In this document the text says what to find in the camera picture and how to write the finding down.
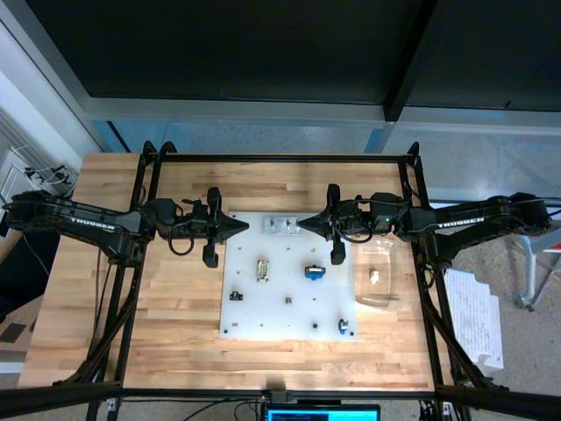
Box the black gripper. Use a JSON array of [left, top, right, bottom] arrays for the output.
[[297, 183, 371, 266], [186, 188, 250, 268]]

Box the clear acrylic block with posts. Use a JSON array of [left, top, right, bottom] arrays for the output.
[[261, 214, 302, 236]]

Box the white task board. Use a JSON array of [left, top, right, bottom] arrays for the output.
[[217, 211, 360, 342]]

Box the clear plastic tub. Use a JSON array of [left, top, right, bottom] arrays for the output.
[[352, 239, 401, 313]]

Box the laptop screen blue edge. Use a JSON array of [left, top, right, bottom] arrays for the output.
[[262, 403, 381, 421]]

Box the white power strip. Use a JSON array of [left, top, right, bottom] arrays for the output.
[[22, 162, 76, 190]]

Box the grey metal stand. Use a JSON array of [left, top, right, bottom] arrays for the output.
[[515, 234, 561, 313]]

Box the brown cardboard box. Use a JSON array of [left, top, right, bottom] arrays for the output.
[[0, 293, 45, 352]]

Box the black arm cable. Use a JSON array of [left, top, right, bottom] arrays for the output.
[[332, 196, 376, 243], [167, 225, 197, 257]]

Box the blue D-sub connector mount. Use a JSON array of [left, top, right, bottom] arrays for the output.
[[302, 262, 326, 282]]

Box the black backdrop post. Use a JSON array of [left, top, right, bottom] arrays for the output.
[[384, 0, 440, 123]]

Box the black table frame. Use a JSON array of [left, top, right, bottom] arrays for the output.
[[0, 139, 561, 421]]

